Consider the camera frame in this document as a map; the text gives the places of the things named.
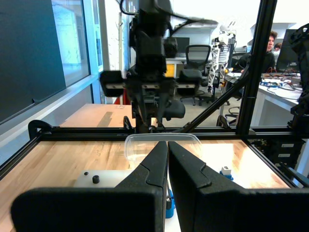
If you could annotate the person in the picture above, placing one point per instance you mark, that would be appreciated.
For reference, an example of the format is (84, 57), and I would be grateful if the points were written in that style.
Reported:
(269, 55)

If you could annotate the black frame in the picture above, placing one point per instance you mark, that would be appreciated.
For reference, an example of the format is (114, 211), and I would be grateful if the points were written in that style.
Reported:
(251, 72)

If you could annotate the clear plastic container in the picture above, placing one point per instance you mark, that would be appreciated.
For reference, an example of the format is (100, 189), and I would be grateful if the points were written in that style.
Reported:
(142, 147)

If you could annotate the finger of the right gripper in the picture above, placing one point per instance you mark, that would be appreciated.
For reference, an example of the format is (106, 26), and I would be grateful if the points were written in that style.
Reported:
(164, 104)
(141, 108)

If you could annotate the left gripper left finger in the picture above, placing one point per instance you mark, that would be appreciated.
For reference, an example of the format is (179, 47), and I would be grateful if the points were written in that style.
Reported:
(96, 207)

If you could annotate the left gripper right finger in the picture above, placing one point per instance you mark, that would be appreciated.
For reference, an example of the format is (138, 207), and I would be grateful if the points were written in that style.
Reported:
(241, 210)

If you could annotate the black computer monitor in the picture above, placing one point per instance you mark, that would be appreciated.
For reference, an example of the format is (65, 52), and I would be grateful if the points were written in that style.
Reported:
(287, 53)

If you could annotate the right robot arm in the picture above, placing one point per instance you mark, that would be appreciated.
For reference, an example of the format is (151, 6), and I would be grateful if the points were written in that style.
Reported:
(150, 36)

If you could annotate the white task board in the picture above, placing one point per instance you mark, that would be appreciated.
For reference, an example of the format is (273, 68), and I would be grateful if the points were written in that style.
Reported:
(108, 180)

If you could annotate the blue socket block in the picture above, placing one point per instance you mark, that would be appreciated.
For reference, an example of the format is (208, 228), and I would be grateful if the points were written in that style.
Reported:
(169, 205)
(226, 172)

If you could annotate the white humanoid robot figure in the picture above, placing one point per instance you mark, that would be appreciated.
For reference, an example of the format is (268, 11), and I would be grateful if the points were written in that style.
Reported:
(220, 55)

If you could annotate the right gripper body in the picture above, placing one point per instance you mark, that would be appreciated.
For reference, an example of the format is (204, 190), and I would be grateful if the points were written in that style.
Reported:
(113, 83)

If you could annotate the white desk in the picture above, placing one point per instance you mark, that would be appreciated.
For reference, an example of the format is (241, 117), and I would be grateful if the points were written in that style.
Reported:
(275, 94)

